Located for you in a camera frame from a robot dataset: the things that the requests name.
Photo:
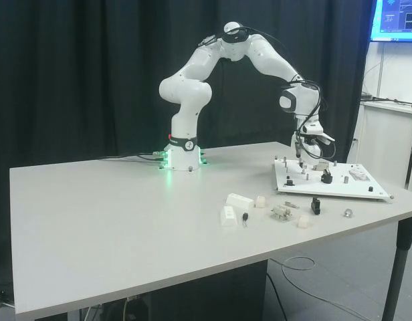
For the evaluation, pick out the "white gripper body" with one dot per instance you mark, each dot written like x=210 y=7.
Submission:
x=308 y=148

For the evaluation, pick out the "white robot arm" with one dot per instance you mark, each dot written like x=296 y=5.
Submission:
x=189 y=100

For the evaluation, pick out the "black stepped plug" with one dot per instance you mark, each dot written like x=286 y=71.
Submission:
x=326 y=178

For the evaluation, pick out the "white task board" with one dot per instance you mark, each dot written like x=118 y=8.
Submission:
x=326 y=190

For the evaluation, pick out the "black D-SUB plug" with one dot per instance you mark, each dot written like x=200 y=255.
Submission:
x=315 y=206

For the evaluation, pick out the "white medium gear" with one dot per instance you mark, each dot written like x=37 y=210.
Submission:
x=360 y=176

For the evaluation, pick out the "metal and beige connector block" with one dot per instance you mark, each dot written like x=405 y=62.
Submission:
x=280 y=214

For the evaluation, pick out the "white small cube holder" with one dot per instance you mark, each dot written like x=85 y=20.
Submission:
x=303 y=222
x=260 y=202

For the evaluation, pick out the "small round metal bolt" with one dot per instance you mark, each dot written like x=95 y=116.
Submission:
x=348 y=213

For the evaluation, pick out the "white cabinet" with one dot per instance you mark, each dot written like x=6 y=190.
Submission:
x=386 y=143

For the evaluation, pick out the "white long holder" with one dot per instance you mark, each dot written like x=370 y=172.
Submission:
x=239 y=200

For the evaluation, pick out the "black USB plug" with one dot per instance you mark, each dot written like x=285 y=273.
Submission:
x=245 y=218

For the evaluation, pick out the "white slotted holder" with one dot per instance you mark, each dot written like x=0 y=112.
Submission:
x=228 y=217

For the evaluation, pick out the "dark table leg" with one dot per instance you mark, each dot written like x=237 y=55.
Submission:
x=397 y=267

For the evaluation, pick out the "blue screen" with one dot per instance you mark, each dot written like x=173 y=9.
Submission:
x=396 y=18

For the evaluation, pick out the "black box under table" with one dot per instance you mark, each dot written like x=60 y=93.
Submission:
x=209 y=294

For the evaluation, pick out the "black curtain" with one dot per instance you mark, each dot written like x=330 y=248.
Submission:
x=75 y=67

